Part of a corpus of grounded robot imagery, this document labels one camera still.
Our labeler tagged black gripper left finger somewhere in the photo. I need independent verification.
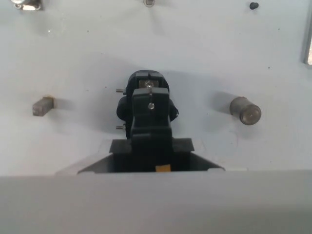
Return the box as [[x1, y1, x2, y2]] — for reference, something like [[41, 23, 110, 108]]
[[77, 139, 134, 175]]

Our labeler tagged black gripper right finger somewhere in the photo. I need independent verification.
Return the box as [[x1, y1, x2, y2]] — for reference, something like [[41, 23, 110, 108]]
[[171, 137, 226, 173]]

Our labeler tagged black D-SUB plug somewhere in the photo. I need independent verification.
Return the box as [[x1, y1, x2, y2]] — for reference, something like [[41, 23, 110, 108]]
[[116, 69, 180, 173]]

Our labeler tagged metal round peg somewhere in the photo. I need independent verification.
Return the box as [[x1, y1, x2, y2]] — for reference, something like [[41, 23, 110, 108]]
[[229, 96, 262, 126]]

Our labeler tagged metal square peg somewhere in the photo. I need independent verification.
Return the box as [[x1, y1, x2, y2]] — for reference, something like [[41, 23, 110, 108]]
[[32, 95, 57, 116]]

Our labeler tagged white task board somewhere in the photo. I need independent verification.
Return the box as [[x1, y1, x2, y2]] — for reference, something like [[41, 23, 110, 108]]
[[0, 0, 312, 176]]

